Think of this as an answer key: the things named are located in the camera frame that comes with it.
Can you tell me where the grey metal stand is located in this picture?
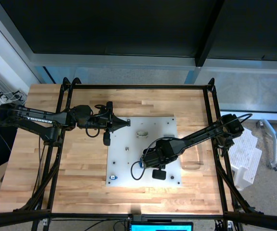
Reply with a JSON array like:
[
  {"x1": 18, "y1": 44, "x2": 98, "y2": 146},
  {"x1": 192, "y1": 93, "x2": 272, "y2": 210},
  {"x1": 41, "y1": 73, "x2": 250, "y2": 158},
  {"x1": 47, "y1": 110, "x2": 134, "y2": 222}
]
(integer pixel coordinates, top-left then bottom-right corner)
[{"x1": 256, "y1": 119, "x2": 277, "y2": 172}]

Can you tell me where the small black table camera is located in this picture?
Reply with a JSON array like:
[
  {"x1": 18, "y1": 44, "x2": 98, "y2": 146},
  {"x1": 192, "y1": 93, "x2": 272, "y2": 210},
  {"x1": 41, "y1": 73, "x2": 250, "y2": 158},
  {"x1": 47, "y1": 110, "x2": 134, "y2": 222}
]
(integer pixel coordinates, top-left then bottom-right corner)
[{"x1": 131, "y1": 208, "x2": 145, "y2": 222}]

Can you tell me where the blue laptop screen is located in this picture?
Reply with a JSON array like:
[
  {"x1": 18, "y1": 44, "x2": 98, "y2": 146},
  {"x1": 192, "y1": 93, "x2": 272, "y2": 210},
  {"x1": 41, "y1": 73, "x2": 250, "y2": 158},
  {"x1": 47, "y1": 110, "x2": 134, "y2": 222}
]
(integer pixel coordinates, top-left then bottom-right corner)
[{"x1": 128, "y1": 221, "x2": 194, "y2": 231}]

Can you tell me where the clear plastic tub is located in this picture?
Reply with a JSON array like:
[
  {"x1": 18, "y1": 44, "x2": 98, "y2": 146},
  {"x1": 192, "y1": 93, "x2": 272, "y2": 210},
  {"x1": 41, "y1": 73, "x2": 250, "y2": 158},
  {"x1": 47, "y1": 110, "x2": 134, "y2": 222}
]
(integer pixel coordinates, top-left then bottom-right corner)
[{"x1": 179, "y1": 131, "x2": 204, "y2": 171}]

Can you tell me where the black metal frame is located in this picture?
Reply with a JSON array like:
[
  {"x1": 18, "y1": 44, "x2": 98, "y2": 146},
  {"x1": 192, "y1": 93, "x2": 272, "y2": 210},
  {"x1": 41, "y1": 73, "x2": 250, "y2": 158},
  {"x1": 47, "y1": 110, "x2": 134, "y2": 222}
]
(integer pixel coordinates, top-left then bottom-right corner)
[{"x1": 0, "y1": 77, "x2": 277, "y2": 231}]

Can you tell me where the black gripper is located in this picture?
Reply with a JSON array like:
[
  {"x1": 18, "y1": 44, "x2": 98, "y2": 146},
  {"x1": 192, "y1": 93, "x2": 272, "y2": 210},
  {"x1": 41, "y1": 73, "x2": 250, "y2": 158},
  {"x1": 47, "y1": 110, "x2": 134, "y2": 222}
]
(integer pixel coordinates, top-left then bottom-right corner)
[
  {"x1": 91, "y1": 102, "x2": 128, "y2": 146},
  {"x1": 152, "y1": 169, "x2": 167, "y2": 180}
]

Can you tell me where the white task board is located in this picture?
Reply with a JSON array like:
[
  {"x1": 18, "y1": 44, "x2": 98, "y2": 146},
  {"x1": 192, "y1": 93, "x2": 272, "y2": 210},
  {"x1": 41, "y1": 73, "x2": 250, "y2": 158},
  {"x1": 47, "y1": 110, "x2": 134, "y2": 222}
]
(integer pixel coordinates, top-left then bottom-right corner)
[{"x1": 106, "y1": 116, "x2": 183, "y2": 188}]

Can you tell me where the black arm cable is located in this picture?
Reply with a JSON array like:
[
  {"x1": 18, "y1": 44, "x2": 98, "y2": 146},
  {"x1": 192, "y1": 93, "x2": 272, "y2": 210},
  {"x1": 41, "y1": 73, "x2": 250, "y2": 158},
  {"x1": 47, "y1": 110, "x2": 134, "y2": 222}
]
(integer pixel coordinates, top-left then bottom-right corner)
[
  {"x1": 85, "y1": 126, "x2": 100, "y2": 138},
  {"x1": 131, "y1": 160, "x2": 146, "y2": 181}
]

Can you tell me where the black room pillar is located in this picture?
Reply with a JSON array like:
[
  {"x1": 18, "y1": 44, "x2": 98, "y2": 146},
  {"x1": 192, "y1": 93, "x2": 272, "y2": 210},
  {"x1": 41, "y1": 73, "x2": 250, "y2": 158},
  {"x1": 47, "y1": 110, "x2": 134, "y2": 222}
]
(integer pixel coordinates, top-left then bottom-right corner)
[{"x1": 194, "y1": 0, "x2": 225, "y2": 67}]

